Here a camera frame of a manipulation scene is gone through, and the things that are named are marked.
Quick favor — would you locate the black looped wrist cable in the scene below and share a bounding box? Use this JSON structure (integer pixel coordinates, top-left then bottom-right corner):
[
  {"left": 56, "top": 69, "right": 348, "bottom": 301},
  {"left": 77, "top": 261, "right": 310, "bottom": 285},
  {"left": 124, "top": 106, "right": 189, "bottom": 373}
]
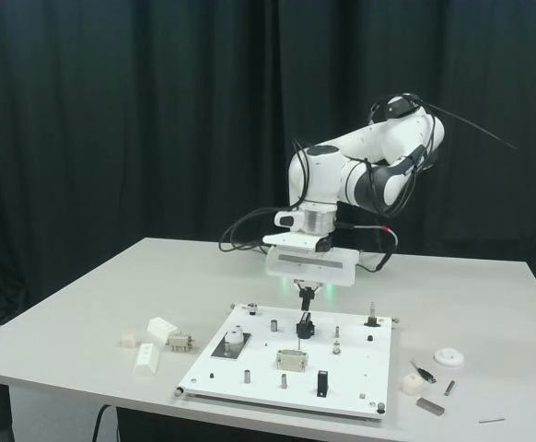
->
[{"left": 218, "top": 207, "right": 282, "bottom": 255}]

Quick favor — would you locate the white holder with holes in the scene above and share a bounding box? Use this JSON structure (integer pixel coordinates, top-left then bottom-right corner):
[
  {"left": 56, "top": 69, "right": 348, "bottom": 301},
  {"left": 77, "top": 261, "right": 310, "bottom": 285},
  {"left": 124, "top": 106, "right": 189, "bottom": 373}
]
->
[
  {"left": 131, "top": 342, "right": 162, "bottom": 377},
  {"left": 146, "top": 316, "right": 179, "bottom": 345}
]

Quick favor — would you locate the beige metal waterproof plug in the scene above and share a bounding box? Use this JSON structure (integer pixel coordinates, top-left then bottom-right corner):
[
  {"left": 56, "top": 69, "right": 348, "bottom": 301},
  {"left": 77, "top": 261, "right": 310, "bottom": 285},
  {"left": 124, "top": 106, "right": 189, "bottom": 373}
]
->
[{"left": 165, "top": 332, "right": 194, "bottom": 355}]

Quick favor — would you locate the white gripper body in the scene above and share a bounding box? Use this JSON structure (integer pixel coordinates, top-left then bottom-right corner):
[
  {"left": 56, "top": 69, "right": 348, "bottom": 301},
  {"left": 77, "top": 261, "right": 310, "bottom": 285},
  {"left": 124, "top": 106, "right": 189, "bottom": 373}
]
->
[{"left": 264, "top": 248, "right": 359, "bottom": 286}]

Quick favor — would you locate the black cable along forearm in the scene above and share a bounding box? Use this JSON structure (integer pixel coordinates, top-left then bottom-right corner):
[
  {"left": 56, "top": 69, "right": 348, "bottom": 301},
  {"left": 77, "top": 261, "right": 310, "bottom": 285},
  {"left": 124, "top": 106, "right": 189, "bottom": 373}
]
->
[{"left": 360, "top": 145, "right": 430, "bottom": 218}]

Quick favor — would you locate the black cable under table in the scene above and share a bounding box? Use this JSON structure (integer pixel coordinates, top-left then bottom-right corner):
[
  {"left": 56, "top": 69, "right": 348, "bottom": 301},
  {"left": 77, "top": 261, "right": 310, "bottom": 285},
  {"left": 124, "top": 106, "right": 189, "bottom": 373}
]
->
[{"left": 93, "top": 403, "right": 118, "bottom": 442}]

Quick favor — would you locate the black cable along wrist link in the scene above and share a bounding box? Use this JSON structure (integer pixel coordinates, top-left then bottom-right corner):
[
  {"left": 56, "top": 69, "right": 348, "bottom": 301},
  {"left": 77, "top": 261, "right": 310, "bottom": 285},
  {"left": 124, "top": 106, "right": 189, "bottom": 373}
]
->
[{"left": 288, "top": 136, "right": 314, "bottom": 209}]

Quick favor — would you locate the thin black rod red tag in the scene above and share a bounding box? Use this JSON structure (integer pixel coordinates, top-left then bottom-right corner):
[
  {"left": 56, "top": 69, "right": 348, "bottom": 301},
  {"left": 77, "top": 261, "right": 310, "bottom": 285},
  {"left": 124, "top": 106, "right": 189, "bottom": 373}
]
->
[{"left": 335, "top": 221, "right": 391, "bottom": 232}]

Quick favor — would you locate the metal square peg bar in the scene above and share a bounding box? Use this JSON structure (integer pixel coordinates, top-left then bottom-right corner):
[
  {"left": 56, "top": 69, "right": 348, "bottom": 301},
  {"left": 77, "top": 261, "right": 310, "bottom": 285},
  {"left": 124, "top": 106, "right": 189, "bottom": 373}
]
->
[{"left": 415, "top": 397, "right": 449, "bottom": 414}]

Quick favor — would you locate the grey black sensor wire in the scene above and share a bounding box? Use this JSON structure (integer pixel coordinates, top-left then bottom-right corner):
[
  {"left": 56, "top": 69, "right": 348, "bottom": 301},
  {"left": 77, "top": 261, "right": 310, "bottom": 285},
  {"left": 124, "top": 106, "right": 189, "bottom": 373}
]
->
[{"left": 357, "top": 227, "right": 400, "bottom": 274}]

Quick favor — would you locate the black curtain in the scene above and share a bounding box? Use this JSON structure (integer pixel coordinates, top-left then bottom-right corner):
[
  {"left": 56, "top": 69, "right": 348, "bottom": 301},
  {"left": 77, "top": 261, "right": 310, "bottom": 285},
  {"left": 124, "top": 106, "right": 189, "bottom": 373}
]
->
[{"left": 0, "top": 0, "right": 536, "bottom": 323}]

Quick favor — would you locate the white large gear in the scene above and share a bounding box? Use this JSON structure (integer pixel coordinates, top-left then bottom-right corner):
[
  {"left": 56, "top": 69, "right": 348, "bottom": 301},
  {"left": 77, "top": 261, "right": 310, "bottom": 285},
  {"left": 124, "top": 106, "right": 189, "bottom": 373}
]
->
[{"left": 433, "top": 347, "right": 466, "bottom": 370}]

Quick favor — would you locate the white task board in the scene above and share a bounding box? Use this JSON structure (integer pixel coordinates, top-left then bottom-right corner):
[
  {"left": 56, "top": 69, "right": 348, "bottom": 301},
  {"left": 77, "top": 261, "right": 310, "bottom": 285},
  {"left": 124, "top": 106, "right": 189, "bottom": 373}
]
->
[{"left": 173, "top": 301, "right": 402, "bottom": 422}]

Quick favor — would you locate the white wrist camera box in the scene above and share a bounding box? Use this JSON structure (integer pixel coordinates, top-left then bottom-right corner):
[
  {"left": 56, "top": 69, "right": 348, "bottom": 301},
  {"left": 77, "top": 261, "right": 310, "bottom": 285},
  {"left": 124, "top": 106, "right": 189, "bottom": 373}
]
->
[{"left": 274, "top": 210, "right": 307, "bottom": 230}]

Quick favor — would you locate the thin black protruding cable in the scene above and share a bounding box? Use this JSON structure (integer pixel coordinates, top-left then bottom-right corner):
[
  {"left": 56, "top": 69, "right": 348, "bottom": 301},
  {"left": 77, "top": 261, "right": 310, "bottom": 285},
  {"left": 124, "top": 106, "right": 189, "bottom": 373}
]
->
[{"left": 367, "top": 92, "right": 519, "bottom": 151}]

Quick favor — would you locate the black USB plug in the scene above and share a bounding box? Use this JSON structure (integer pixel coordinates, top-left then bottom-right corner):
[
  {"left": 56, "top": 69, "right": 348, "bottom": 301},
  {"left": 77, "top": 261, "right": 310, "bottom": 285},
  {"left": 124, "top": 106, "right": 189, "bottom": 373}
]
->
[{"left": 409, "top": 358, "right": 438, "bottom": 385}]

